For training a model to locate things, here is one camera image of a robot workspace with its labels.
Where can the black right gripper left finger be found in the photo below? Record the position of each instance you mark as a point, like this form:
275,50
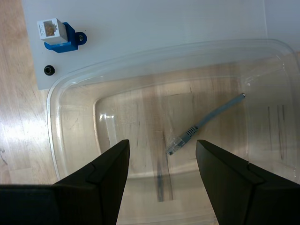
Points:
70,201

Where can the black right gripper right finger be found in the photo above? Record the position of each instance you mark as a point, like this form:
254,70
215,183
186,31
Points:
253,201

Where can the clear plastic container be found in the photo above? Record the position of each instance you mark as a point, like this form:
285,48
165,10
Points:
77,112

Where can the black threaded nut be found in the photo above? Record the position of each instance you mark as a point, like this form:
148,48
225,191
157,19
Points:
49,70

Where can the small silver screw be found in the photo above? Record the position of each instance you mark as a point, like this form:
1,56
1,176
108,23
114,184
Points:
81,37

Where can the white rj45 socket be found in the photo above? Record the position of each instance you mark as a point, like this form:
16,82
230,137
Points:
52,29

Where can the white board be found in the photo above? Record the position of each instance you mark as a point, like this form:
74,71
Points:
164,23

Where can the blue socket mount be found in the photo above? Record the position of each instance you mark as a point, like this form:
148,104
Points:
70,45

